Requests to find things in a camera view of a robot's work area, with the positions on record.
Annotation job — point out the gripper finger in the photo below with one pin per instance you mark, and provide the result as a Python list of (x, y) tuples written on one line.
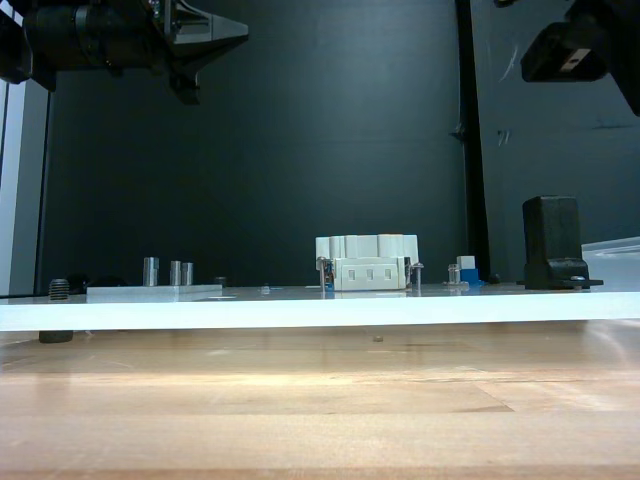
[(187, 75), (227, 31)]

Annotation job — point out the medium metal bar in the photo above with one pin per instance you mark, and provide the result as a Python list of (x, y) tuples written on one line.
[(175, 274)]

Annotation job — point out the thick tall metal bar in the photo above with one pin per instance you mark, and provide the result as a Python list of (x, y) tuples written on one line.
[(151, 272)]

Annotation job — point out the aluminium bar holder plate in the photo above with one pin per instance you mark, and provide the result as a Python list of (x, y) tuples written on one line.
[(150, 292)]

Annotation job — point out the white taskboard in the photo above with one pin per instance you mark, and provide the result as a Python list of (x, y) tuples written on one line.
[(320, 310)]

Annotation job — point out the tall black clamp block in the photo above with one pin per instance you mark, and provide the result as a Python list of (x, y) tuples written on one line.
[(550, 240)]

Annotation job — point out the clear plastic tub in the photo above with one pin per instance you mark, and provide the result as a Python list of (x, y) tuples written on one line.
[(615, 260)]

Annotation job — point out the blue and white connector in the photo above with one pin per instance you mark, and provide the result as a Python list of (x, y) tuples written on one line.
[(469, 277)]

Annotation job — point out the short silver screw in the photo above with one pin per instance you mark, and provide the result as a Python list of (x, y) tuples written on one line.
[(453, 274)]

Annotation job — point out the white connector housing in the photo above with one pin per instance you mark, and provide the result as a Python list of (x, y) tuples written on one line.
[(365, 246)]

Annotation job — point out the black threaded set screw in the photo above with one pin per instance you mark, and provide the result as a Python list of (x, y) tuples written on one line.
[(59, 290)]

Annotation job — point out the beige three-window connector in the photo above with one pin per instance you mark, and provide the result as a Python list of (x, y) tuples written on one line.
[(369, 275)]

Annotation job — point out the black rubber board foot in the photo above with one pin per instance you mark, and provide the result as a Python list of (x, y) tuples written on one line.
[(56, 337)]

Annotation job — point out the black frame post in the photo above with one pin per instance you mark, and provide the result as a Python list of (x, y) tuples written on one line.
[(475, 200)]

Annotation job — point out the grey frame upright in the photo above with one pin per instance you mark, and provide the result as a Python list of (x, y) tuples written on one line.
[(17, 200)]

